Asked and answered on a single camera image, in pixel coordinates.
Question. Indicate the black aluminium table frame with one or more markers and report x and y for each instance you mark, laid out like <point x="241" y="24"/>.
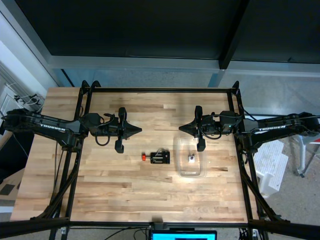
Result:
<point x="160" y="90"/>

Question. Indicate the brown cardboard box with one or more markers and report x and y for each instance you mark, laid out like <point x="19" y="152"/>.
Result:
<point x="12" y="178"/>

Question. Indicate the red-knobbed steel clamp screw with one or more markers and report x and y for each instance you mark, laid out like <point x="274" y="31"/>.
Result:
<point x="144" y="157"/>

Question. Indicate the blue laptop screen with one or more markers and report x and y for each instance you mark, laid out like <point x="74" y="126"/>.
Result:
<point x="182" y="236"/>

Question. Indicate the clear plastic tub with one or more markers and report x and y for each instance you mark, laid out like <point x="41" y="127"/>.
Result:
<point x="183" y="160"/>

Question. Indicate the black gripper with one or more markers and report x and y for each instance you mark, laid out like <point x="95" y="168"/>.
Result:
<point x="201" y="145"/>
<point x="119" y="147"/>

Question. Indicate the grey metal wheeled stand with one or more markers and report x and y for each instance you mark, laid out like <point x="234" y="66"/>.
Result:
<point x="303" y="155"/>

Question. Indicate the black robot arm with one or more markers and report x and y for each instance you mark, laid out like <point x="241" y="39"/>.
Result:
<point x="272" y="128"/>
<point x="52" y="125"/>

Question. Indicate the white stepped foam block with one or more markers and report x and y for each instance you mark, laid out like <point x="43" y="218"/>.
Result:
<point x="271" y="162"/>

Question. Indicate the small white holder block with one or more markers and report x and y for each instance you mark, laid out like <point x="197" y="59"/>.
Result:
<point x="189" y="161"/>

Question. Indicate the black curved frame bracket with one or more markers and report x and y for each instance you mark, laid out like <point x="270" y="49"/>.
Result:
<point x="84" y="82"/>
<point x="95" y="81"/>
<point x="236" y="83"/>

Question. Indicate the black clamp fixture base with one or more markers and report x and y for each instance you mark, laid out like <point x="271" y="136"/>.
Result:
<point x="166" y="161"/>

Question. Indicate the black low camera box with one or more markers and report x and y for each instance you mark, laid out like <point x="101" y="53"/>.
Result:
<point x="160" y="225"/>

